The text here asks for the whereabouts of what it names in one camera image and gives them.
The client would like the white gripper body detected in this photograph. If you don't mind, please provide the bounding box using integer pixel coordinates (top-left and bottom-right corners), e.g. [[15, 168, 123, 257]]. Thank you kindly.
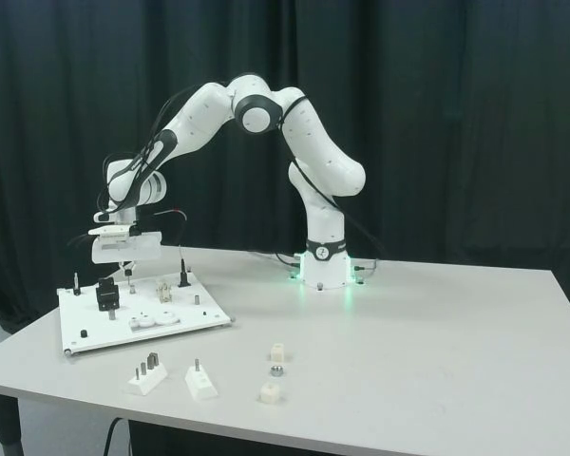
[[91, 232, 163, 265]]

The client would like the white square peg holder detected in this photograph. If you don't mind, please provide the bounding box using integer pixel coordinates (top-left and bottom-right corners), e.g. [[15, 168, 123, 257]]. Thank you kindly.
[[124, 364, 168, 396]]

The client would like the white round peg holder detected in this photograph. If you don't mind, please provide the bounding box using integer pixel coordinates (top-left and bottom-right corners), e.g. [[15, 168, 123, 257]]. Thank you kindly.
[[183, 364, 219, 401]]

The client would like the black D-SUB plug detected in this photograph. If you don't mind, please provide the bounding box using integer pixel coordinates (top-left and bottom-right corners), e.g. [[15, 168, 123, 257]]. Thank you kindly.
[[96, 276, 121, 313]]

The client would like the white task board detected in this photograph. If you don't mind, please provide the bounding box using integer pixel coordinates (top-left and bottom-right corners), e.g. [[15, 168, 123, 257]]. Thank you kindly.
[[56, 269, 234, 356]]

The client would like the black table leg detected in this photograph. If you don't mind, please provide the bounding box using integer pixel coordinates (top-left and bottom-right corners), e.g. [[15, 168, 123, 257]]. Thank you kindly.
[[0, 389, 20, 456]]

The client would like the black curtain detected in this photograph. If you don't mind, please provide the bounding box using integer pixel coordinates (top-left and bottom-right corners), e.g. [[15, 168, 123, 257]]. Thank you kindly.
[[0, 0, 570, 324]]

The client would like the black plug with thin wire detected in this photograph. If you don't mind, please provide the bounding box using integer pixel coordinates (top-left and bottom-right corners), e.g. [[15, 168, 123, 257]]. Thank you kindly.
[[176, 244, 192, 290]]

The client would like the black base cable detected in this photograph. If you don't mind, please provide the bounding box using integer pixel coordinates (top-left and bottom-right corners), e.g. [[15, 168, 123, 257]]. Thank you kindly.
[[246, 249, 306, 268]]

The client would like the black hanging cable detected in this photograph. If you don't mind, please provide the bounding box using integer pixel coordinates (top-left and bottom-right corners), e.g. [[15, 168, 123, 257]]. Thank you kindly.
[[104, 416, 130, 456]]

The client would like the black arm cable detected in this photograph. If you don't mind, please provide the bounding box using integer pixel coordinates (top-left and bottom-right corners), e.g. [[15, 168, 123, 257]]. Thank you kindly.
[[99, 78, 389, 260]]

